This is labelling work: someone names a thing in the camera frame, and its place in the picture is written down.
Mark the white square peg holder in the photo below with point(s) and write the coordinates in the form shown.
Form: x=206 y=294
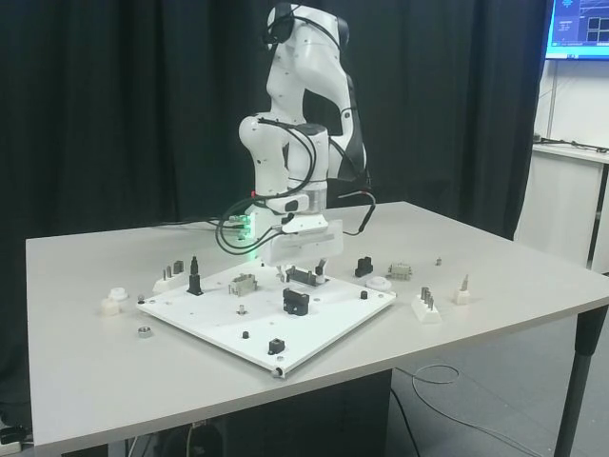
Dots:
x=169 y=284

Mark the grey USB plug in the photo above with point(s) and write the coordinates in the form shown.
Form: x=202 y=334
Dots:
x=465 y=281

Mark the small white holder block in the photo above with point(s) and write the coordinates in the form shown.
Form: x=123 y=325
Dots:
x=109 y=308

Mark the beige waterproof plug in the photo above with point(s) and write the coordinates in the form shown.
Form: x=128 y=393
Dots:
x=399 y=271

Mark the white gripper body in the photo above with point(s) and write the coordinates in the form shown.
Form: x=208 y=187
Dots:
x=304 y=245

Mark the small white wrist camera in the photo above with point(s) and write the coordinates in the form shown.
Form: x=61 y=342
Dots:
x=288 y=204

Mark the white USB plug holder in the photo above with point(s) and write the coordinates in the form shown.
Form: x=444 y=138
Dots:
x=461 y=296

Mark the flat white mounting plate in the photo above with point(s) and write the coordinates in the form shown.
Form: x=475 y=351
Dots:
x=304 y=224

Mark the white round peg holder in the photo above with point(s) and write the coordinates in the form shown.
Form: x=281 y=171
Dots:
x=426 y=313

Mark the white large gear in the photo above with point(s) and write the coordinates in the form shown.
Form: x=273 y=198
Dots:
x=379 y=284

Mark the white medium gear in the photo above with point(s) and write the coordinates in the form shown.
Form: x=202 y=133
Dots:
x=118 y=293

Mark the blue screen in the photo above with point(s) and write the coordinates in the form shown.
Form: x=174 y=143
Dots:
x=578 y=28

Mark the white small gear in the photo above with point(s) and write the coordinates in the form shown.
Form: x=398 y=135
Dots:
x=302 y=277

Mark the thick metal square peg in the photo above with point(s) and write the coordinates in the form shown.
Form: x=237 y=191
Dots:
x=179 y=268

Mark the thick metal round peg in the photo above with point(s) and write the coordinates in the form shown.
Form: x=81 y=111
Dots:
x=423 y=293

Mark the black upright plug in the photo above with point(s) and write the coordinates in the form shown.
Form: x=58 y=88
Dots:
x=194 y=283

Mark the white cabinet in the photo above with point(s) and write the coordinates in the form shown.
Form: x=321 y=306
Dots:
x=561 y=200

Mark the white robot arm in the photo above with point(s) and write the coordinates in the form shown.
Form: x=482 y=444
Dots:
x=285 y=95

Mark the black curtain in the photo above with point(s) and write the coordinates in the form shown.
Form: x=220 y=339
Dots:
x=119 y=95

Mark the black cabinet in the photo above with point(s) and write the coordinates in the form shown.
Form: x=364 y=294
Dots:
x=323 y=419

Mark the black table leg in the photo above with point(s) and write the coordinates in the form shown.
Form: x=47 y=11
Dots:
x=580 y=381

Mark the black D-SUB plug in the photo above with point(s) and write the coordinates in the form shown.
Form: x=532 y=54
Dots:
x=364 y=267

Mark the white task board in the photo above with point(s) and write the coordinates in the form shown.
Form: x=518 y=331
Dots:
x=228 y=328

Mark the metal hex nut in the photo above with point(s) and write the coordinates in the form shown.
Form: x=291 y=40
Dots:
x=144 y=331

